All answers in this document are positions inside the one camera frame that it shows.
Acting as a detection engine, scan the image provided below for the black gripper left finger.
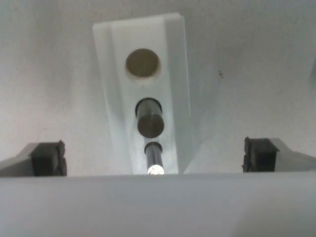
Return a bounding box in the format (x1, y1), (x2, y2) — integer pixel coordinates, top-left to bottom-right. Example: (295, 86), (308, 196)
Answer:
(0, 139), (68, 177)

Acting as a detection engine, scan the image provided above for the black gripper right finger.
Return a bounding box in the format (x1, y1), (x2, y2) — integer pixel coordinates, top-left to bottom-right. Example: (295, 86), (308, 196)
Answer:
(240, 135), (316, 173)

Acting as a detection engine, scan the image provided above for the white round peg holder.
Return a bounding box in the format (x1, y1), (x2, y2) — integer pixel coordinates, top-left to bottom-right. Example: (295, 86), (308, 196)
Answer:
(92, 12), (194, 176)

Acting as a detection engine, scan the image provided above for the small metal round peg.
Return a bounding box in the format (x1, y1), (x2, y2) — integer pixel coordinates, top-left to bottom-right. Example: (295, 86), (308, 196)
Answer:
(144, 141), (165, 176)

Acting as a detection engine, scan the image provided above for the medium metal round peg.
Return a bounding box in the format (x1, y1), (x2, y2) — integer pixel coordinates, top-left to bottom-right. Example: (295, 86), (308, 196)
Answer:
(134, 97), (166, 138)

